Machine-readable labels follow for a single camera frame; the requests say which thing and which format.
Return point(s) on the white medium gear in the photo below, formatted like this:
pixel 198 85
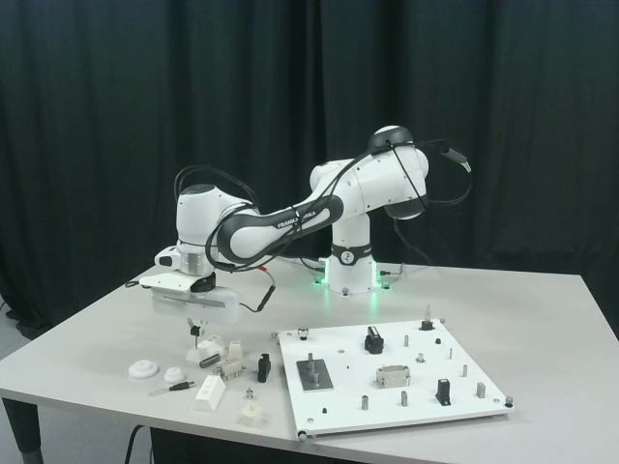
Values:
pixel 173 375

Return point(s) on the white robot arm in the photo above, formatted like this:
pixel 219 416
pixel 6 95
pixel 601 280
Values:
pixel 377 183

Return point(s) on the black curtain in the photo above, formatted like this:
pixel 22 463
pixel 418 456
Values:
pixel 145 96

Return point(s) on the white task board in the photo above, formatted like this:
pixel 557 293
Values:
pixel 387 377

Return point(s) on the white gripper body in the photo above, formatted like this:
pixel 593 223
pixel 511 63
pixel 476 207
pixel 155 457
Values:
pixel 193 307

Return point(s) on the dark grey table leg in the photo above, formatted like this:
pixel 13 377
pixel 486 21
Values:
pixel 21 430

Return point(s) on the white peg holder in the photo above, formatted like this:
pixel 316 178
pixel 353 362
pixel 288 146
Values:
pixel 209 350
pixel 209 392

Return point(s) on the small white holder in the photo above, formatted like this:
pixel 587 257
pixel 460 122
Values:
pixel 235 350

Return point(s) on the ribbed metal BNC plug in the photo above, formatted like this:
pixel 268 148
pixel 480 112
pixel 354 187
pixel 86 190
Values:
pixel 208 361

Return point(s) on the black D-SUB plug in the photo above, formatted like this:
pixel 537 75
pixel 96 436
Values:
pixel 263 368

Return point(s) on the white large gear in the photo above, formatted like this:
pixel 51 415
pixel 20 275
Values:
pixel 143 370

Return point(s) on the small beige holder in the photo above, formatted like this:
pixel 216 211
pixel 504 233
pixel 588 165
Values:
pixel 251 415

